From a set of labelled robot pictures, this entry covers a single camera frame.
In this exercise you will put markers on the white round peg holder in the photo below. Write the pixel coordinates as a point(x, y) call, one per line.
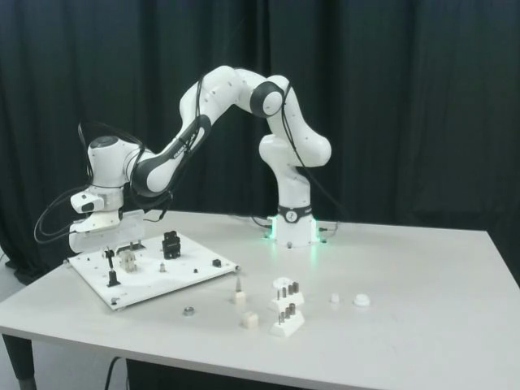
point(284, 304)

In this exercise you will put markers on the beige waterproof plug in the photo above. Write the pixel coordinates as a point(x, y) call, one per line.
point(129, 263)

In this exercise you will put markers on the black curtain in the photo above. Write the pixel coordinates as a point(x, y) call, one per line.
point(406, 101)

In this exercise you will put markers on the small white bolt holder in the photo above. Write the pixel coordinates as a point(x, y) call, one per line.
point(238, 297)

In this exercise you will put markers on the black D-SUB plug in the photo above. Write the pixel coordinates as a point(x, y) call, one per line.
point(170, 245)

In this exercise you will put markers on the metal bolt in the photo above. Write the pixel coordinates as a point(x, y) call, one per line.
point(237, 287)

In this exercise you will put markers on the white small gear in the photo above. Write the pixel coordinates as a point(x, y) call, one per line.
point(334, 300)

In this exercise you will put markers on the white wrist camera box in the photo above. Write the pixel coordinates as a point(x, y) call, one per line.
point(91, 199)

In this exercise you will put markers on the black USB plug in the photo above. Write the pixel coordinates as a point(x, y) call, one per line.
point(110, 268)

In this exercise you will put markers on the flat white mounting plate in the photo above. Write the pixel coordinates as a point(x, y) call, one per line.
point(101, 222)

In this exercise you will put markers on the metal BNC plug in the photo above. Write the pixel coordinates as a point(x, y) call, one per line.
point(162, 269)

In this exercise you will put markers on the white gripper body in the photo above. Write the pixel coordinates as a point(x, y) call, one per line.
point(130, 233)

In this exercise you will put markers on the white square peg holder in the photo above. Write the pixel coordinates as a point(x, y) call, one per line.
point(286, 329)

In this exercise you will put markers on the white medium gear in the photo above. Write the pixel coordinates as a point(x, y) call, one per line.
point(360, 300)

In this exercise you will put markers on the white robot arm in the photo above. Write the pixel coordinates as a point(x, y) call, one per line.
point(292, 191)

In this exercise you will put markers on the white task board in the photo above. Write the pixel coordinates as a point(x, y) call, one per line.
point(183, 280)

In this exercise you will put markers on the white cube plug holder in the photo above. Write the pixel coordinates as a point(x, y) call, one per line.
point(248, 320)

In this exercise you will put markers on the dark grey table leg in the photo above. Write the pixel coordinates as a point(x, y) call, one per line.
point(20, 361)

